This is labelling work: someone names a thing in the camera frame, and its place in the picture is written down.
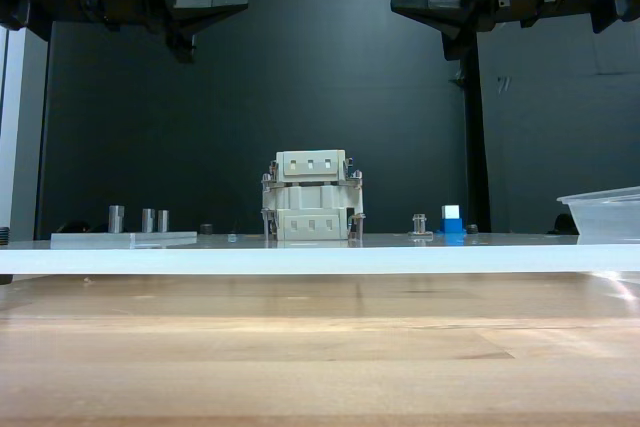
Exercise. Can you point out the beige HAN10-E connector insert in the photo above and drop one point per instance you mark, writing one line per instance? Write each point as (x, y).
(310, 167)

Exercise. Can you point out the beige connector base with clamps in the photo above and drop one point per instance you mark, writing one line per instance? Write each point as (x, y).
(310, 224)

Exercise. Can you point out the small blue holder white block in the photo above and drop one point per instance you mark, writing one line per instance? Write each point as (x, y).
(451, 224)

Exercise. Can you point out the black screw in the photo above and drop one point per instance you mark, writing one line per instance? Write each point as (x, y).
(207, 229)
(472, 229)

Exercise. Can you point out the aluminium plate with pegs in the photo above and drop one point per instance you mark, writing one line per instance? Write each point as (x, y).
(120, 239)

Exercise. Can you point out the clear plastic tub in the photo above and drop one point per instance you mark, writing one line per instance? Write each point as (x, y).
(605, 217)

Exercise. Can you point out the white board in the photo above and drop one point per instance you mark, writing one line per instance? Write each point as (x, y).
(320, 259)

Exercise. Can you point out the black frame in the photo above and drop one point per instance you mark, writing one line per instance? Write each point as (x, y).
(477, 147)

